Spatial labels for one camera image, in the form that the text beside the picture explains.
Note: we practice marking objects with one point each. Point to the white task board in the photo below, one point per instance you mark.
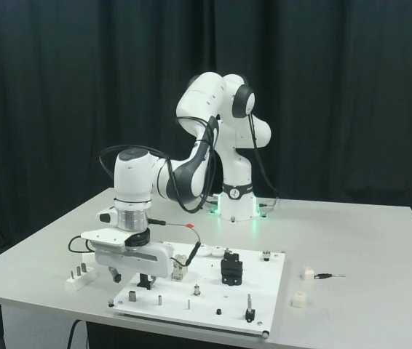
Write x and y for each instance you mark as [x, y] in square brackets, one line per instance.
[206, 291]

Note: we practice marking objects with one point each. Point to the flat white mounting plate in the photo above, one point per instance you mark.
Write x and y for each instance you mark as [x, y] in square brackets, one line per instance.
[102, 237]

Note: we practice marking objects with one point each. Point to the pale Ethernet plug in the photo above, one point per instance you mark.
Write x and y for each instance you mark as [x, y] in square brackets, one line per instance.
[178, 267]

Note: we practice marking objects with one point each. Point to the large metal square peg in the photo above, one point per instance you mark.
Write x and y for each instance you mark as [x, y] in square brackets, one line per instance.
[132, 295]

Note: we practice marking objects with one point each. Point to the thin black rod red tag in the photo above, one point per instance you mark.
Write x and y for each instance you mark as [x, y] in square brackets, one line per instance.
[157, 221]

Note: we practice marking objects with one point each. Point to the white medium gear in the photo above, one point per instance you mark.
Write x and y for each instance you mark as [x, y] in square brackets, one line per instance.
[217, 251]

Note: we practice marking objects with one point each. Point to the metal BNC plug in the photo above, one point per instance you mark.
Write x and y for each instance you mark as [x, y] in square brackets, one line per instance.
[196, 290]

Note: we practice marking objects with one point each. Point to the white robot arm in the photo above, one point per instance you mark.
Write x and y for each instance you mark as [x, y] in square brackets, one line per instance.
[235, 174]

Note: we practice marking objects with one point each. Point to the white cube holder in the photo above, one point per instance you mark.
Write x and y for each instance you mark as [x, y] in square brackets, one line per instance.
[299, 299]
[306, 273]

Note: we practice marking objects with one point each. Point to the metal bolt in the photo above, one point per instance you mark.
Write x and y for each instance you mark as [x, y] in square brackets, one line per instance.
[249, 301]

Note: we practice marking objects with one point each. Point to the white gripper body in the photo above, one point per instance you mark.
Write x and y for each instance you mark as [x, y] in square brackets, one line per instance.
[133, 263]

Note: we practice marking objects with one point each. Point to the black curtains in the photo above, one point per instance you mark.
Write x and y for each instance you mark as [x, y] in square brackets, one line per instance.
[46, 72]

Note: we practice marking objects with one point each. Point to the metal waterproof plug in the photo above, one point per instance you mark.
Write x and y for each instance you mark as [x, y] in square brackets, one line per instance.
[265, 255]

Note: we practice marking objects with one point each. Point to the black D-SUB plug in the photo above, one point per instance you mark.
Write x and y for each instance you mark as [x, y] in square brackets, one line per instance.
[232, 269]

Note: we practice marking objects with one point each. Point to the small white wrist camera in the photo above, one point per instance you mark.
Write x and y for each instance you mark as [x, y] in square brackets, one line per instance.
[107, 215]

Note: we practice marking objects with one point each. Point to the white peg holder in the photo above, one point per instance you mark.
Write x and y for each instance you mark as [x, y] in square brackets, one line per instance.
[82, 281]

